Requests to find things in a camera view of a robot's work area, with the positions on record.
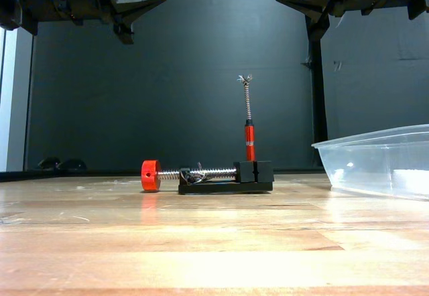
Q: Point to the clear plastic tub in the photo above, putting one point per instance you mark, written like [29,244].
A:
[362,162]

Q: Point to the black vise with red knob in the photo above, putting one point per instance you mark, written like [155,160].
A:
[234,187]

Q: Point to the black curved frame bracket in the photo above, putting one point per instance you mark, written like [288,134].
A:
[50,163]
[73,165]

